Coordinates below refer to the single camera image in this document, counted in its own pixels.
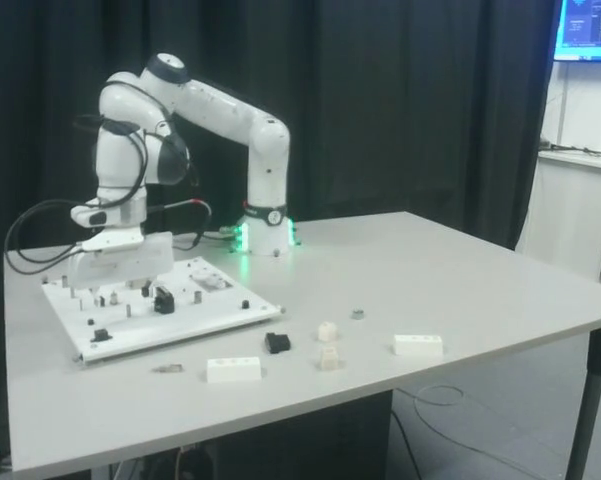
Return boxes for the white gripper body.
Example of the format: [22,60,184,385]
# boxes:
[69,231,175,293]

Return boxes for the white peg holder block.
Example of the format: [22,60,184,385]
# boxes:
[392,333,445,358]
[205,355,263,385]

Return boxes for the white square plug holder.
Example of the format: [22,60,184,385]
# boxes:
[314,344,345,373]

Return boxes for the black plug on board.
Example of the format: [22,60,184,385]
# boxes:
[151,285,177,317]

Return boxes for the white task board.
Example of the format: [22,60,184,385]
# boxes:
[40,255,285,366]

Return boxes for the thin black rod red tag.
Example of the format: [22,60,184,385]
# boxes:
[146,197,214,250]

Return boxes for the black D-SUB plug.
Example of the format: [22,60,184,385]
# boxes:
[264,330,292,356]

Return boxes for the black curtains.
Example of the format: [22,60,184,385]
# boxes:
[0,0,566,254]

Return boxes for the white cabinet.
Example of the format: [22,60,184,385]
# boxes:
[521,147,601,292]

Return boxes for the grey table leg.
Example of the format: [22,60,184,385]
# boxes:
[563,327,601,480]

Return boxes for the blue screen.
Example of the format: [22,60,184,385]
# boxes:
[552,0,601,64]

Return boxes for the black looping arm cable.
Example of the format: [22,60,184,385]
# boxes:
[4,196,147,264]

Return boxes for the grey floor cable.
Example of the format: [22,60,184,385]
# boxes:
[392,383,470,480]

